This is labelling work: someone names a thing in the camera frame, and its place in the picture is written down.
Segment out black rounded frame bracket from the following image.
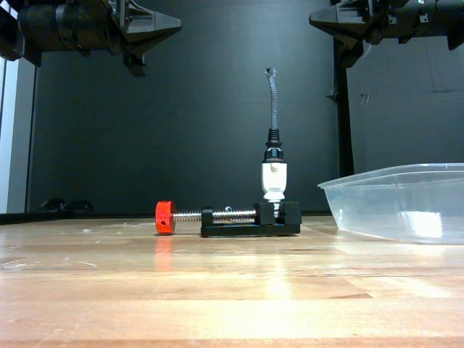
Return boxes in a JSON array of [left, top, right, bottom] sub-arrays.
[[39, 197, 67, 213], [63, 198, 96, 213]]

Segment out black vise with red knob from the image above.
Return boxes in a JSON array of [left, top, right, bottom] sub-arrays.
[[155, 199, 303, 239]]

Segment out black plug with braided cord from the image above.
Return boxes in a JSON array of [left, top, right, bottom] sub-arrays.
[[261, 65, 287, 162]]

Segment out white power receptacle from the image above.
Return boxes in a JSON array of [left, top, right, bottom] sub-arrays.
[[260, 161, 289, 204]]

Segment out clear plastic tub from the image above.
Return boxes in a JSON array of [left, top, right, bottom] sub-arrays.
[[317, 162, 464, 247]]

